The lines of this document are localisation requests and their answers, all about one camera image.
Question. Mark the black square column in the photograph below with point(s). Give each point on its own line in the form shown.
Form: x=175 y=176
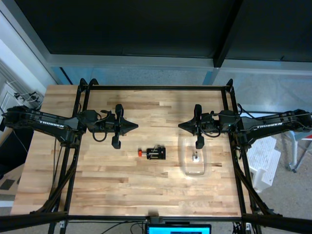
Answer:
x=226 y=36

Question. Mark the white table bracket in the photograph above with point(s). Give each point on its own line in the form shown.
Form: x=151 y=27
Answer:
x=62 y=224
x=248 y=226

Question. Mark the small black camera mount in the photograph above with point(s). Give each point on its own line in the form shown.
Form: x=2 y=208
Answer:
x=154 y=219

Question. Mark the black metal frame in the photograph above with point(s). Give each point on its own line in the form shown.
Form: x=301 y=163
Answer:
x=156 y=87

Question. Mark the screen with blue edge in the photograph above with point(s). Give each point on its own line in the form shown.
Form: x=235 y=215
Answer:
x=178 y=230

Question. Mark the cardboard box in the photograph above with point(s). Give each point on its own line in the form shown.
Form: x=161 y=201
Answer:
x=12 y=175

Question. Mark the clear plastic tub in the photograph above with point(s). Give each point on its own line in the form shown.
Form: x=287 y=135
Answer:
x=195 y=171

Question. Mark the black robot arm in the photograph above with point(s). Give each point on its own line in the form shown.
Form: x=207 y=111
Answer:
x=48 y=122
x=268 y=125

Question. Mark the black case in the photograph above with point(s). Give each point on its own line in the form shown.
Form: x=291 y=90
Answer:
x=12 y=151

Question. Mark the black clamp with red knob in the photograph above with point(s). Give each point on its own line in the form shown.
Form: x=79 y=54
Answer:
x=158 y=154

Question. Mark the small white block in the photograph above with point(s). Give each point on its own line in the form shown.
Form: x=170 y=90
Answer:
x=195 y=159

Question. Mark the grey metal chair frame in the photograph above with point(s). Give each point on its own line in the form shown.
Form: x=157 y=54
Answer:
x=295 y=156

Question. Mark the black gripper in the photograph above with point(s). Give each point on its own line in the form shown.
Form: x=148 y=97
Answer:
x=118 y=126
x=207 y=123

